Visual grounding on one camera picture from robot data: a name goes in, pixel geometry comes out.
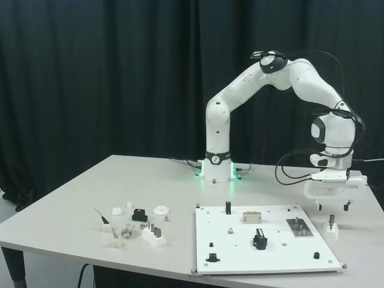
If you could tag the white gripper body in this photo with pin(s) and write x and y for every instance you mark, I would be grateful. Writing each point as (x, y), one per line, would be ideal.
(336, 193)

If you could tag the white medium gear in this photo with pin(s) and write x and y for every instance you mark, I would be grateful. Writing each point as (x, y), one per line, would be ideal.
(117, 211)

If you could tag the white large gear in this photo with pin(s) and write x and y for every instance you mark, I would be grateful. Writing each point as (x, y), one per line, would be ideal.
(160, 210)

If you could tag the white plug holder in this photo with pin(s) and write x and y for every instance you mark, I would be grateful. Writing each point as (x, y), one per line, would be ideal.
(116, 241)

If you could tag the metal bolt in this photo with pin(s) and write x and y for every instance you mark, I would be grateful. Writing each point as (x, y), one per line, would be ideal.
(143, 225)

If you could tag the metal square peg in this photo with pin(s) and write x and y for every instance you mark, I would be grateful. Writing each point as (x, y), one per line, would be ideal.
(158, 232)

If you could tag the black D-SUB plug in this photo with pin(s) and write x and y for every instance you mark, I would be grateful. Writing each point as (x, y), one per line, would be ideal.
(138, 214)

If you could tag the black curtain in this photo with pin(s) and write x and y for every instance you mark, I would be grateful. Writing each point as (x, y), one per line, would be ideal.
(90, 75)

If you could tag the white block peg holder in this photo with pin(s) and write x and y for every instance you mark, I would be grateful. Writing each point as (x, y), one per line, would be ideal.
(154, 240)

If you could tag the black table leg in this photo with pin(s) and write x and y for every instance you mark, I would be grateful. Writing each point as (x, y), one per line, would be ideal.
(13, 267)

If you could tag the small metal BNC plug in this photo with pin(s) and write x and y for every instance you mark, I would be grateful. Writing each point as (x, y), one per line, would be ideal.
(166, 218)

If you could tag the black Ethernet plug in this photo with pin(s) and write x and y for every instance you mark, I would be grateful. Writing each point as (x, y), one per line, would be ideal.
(104, 219)

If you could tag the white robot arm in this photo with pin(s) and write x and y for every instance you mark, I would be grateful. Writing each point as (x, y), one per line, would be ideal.
(217, 126)

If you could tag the white task board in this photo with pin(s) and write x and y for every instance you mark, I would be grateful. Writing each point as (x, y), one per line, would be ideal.
(240, 255)

